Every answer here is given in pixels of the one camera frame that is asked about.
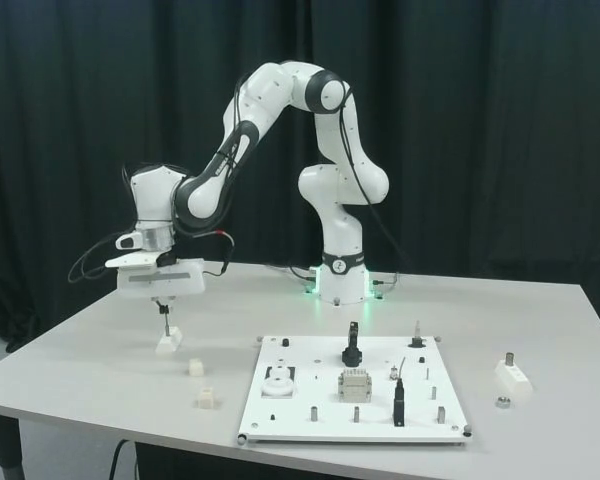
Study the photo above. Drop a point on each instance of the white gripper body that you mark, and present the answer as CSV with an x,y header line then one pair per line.
x,y
160,285

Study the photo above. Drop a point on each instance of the thin metal square peg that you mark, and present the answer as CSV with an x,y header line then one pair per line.
x,y
166,318

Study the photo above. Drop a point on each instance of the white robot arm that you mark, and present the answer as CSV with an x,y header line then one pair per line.
x,y
260,100

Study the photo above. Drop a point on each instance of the white wedge peg holder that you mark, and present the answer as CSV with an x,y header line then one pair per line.
x,y
169,344

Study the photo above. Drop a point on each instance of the thick metal peg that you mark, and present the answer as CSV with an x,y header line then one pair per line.
x,y
508,359

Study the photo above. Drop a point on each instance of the long white peg holder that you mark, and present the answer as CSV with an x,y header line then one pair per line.
x,y
515,379

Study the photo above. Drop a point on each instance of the small white cube holder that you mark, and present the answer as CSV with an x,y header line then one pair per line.
x,y
206,398
195,367

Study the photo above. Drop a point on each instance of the white medium gear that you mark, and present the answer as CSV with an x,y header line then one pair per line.
x,y
278,388

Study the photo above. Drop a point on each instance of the white task board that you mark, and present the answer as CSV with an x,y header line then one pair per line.
x,y
305,395

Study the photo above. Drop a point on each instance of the black D-SUB plug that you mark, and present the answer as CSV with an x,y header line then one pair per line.
x,y
351,350

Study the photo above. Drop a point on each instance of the beige rectangular connector block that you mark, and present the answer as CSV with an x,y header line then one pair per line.
x,y
354,389

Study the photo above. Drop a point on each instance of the dark table leg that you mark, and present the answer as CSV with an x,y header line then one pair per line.
x,y
2,445

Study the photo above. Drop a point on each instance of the black curtain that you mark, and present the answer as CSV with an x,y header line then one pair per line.
x,y
55,100

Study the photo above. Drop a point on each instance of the metal BNC plug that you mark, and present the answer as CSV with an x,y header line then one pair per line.
x,y
394,372

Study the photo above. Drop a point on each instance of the metal bolt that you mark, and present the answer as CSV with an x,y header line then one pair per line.
x,y
417,331

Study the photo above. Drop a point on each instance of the black USB plug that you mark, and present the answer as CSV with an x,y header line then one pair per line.
x,y
399,405

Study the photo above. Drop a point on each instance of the metal nut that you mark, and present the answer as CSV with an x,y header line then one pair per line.
x,y
503,401

